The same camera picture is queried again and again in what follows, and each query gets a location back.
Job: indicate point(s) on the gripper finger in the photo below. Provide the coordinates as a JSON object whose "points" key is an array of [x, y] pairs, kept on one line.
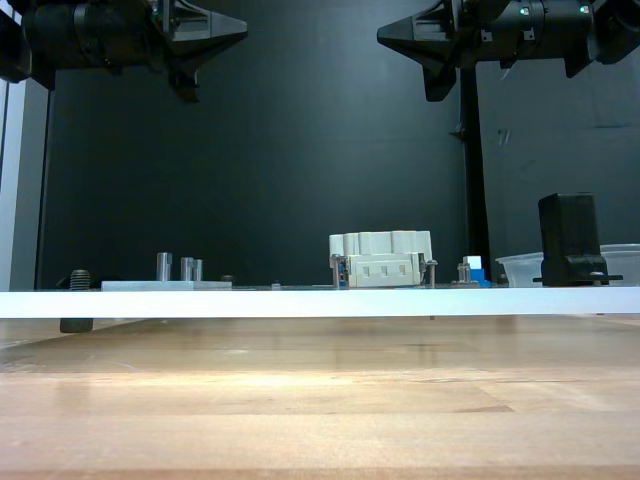
{"points": [[430, 25], [430, 54], [200, 22], [200, 52]]}

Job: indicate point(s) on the beige multi-pin connector housing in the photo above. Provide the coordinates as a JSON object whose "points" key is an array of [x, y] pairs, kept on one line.
{"points": [[382, 267]]}

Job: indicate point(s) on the small silver socket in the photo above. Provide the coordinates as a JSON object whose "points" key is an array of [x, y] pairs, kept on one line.
{"points": [[464, 274]]}

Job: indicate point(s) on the small blue clamp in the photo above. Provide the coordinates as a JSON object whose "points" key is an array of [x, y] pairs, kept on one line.
{"points": [[479, 277]]}

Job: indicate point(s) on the clear plastic tub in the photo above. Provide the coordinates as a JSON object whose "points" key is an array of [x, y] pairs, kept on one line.
{"points": [[520, 270]]}

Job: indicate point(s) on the large black socket screw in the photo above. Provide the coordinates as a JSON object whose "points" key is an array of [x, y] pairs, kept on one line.
{"points": [[502, 280]]}

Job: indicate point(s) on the grey metal plate with pegs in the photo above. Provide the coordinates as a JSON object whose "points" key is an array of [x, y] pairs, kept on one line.
{"points": [[150, 285]]}

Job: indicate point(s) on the white task board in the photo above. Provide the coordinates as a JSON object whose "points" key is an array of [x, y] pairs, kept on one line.
{"points": [[300, 303]]}

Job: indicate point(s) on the black metal frame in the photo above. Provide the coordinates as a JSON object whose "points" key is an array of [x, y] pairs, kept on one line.
{"points": [[475, 210]]}

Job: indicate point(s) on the black USB socket mount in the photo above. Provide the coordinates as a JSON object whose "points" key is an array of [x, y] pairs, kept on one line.
{"points": [[567, 235]]}

